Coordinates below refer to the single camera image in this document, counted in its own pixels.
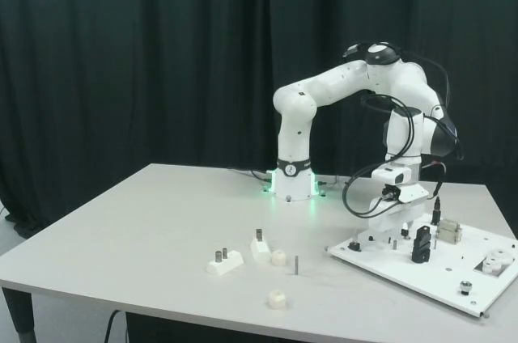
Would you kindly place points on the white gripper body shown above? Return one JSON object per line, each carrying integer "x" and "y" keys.
{"x": 398, "y": 215}

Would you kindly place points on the medium metal round peg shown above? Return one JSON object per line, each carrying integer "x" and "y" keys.
{"x": 224, "y": 254}

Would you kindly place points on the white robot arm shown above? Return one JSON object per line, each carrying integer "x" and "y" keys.
{"x": 336, "y": 80}

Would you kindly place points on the thin metal round peg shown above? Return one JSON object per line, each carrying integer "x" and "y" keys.
{"x": 296, "y": 265}

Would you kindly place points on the metal square peg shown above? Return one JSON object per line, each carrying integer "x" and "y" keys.
{"x": 259, "y": 234}

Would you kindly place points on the white square peg holder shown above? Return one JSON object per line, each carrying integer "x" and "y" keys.
{"x": 260, "y": 252}

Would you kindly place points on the white round peg holder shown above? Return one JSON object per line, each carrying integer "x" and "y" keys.
{"x": 226, "y": 267}

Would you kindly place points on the large metal round peg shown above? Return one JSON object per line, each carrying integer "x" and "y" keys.
{"x": 218, "y": 256}

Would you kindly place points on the black D-SUB plug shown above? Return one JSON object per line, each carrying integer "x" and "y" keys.
{"x": 421, "y": 246}

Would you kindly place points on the white task board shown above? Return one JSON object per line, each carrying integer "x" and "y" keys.
{"x": 429, "y": 274}

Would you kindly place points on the white large gear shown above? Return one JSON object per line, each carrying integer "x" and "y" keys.
{"x": 498, "y": 256}

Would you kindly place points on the small white holder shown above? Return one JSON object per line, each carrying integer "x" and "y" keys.
{"x": 277, "y": 300}
{"x": 278, "y": 258}

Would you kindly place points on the black curtain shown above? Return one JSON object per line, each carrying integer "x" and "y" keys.
{"x": 121, "y": 56}

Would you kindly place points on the dark table leg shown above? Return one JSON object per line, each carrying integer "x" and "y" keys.
{"x": 18, "y": 314}

